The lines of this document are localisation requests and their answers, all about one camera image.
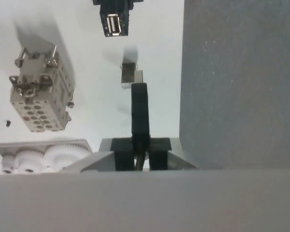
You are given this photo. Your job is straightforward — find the white medium gear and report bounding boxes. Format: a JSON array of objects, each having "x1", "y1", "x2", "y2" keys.
[{"x1": 14, "y1": 149, "x2": 48, "y2": 174}]

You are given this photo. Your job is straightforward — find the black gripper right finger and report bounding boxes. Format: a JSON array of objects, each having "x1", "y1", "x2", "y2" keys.
[{"x1": 147, "y1": 137, "x2": 200, "y2": 171}]

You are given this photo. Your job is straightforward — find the beige waterproof plug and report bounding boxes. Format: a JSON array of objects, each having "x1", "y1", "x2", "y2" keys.
[{"x1": 9, "y1": 44, "x2": 76, "y2": 133}]

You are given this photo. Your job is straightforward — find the white large gear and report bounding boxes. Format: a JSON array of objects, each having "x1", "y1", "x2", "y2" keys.
[{"x1": 45, "y1": 142, "x2": 90, "y2": 174}]

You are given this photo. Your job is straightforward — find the white task board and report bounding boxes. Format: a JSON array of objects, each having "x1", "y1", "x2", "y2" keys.
[{"x1": 0, "y1": 0, "x2": 185, "y2": 175}]

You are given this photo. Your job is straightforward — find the white small gear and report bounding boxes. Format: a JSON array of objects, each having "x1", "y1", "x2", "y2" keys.
[{"x1": 0, "y1": 155, "x2": 15, "y2": 174}]

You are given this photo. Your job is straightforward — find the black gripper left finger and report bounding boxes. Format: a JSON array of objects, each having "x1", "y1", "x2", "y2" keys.
[{"x1": 60, "y1": 137, "x2": 134, "y2": 174}]

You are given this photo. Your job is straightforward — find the black USB plug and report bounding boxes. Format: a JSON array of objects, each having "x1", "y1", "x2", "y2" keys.
[{"x1": 120, "y1": 62, "x2": 151, "y2": 170}]

